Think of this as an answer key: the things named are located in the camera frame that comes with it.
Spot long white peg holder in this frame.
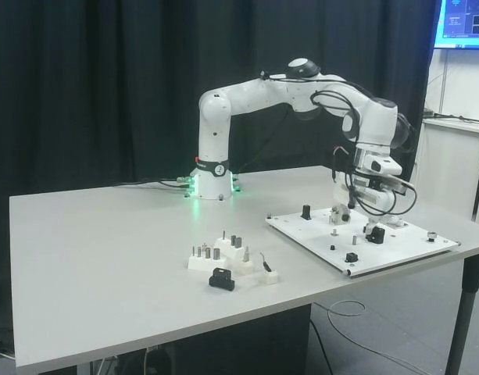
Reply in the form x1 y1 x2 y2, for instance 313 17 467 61
186 253 225 271

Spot black table leg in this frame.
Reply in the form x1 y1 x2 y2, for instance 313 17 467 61
444 249 479 375

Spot black waterproof plug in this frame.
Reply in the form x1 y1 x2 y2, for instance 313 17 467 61
364 225 387 245

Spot small white peg holder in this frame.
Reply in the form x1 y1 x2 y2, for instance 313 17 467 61
233 253 256 277

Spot thin black cable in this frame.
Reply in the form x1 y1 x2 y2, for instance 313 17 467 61
423 110 479 127

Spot grey floor cable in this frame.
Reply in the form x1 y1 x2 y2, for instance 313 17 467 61
327 299 457 355

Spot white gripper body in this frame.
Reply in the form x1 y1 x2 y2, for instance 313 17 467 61
332 180 407 216

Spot black curtains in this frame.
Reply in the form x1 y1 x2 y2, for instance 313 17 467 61
0 0 445 352

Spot white task board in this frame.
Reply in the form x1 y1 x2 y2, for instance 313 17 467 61
264 203 462 279

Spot black D-SUB plug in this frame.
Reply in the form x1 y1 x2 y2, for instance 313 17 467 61
207 266 237 293

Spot white cabinet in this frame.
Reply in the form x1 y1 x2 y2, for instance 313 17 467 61
413 116 479 227

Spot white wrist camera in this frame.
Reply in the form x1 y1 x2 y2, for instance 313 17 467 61
370 155 403 177

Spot black hanging cable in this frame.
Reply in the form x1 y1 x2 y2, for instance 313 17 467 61
234 109 297 173

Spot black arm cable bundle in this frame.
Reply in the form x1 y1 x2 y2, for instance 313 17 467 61
259 69 381 214

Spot blue screen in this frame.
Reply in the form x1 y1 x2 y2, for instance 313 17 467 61
433 0 479 51

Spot white plug holder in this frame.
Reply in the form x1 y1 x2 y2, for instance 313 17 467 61
256 268 280 285

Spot black base cable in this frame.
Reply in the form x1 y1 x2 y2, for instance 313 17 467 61
117 177 193 189

